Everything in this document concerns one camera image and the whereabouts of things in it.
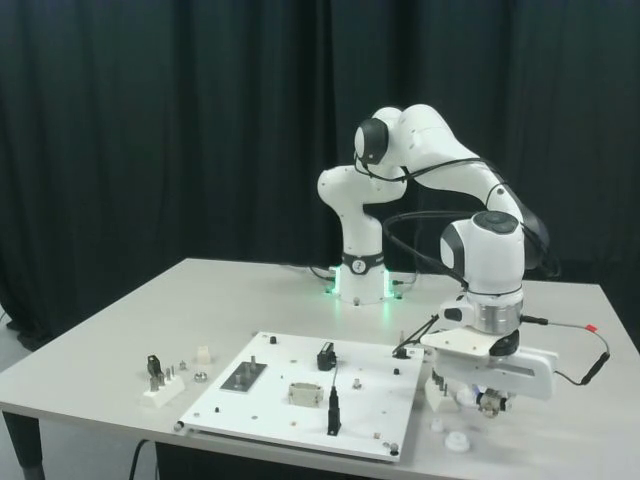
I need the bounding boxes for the black USB plug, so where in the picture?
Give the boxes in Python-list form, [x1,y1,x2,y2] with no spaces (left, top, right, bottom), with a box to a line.
[325,369,345,436]

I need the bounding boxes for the black curtain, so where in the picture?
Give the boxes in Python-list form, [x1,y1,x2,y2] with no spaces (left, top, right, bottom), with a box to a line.
[0,0,640,346]

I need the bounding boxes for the black cable under table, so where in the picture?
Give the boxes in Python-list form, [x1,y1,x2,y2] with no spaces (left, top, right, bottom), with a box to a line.
[130,438,154,480]

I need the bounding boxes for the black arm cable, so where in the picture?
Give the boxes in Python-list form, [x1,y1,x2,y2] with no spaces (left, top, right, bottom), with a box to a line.
[352,149,560,301]

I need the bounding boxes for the white peg holder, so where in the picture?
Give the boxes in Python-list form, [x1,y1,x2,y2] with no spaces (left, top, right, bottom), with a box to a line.
[424,379,459,415]
[141,379,185,412]

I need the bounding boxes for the black Ethernet plug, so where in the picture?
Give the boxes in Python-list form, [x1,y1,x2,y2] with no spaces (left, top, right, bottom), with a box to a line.
[317,341,337,372]

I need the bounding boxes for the black camera cable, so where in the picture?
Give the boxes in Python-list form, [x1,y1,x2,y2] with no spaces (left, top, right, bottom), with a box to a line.
[392,313,446,357]

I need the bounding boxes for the black base cable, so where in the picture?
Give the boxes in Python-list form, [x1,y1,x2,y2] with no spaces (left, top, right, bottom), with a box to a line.
[305,264,344,282]

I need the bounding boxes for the thin black rod on wire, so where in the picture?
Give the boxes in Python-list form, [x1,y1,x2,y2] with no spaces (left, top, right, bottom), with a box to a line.
[522,313,612,387]

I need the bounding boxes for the white task board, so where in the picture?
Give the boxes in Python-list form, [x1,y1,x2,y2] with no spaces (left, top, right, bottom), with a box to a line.
[172,329,426,464]

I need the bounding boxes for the black table leg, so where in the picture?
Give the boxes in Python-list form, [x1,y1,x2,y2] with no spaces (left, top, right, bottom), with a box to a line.
[0,410,40,480]

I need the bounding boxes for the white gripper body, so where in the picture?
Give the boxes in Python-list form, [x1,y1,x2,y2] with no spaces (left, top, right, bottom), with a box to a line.
[433,347,560,402]

